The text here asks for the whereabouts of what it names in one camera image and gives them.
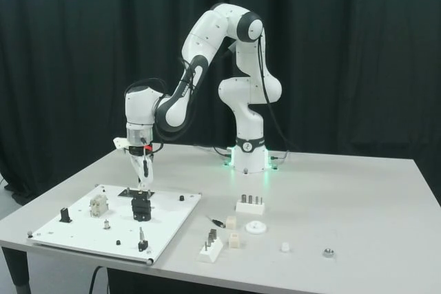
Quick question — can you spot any white sloped peg holder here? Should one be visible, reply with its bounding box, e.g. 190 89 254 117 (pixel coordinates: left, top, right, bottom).
198 238 224 263

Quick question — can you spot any dark table leg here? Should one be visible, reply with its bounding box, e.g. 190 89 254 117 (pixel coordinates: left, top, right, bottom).
1 247 30 294

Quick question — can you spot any white task board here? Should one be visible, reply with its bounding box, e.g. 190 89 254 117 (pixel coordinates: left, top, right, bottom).
26 183 203 267

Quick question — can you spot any black curtain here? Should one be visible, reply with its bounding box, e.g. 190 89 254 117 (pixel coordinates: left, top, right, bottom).
0 0 441 205

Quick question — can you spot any black D-SUB plug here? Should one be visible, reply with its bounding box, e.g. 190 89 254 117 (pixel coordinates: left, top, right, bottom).
130 196 152 222

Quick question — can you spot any white large gear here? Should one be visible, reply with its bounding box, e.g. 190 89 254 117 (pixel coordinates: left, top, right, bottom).
245 220 267 235

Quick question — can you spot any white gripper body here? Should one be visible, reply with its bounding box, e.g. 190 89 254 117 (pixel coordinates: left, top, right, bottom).
129 154 154 188

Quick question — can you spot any black cable under table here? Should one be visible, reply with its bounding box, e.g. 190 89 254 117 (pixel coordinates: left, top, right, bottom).
88 265 106 294

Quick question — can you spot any silver wrist ring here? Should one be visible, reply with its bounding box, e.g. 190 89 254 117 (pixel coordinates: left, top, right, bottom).
126 127 152 147

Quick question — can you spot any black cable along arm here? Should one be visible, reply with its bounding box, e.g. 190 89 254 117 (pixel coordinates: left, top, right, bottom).
125 56 207 152

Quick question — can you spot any black box under table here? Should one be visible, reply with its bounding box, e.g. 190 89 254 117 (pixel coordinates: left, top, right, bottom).
106 263 166 294

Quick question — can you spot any white long peg holder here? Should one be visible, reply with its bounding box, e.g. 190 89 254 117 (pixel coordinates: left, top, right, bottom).
235 200 266 216

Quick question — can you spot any black cable to arm foot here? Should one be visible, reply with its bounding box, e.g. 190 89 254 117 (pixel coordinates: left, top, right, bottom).
256 28 294 164

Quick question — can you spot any black plug with short cable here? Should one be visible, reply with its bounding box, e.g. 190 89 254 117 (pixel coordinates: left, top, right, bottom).
205 216 227 229

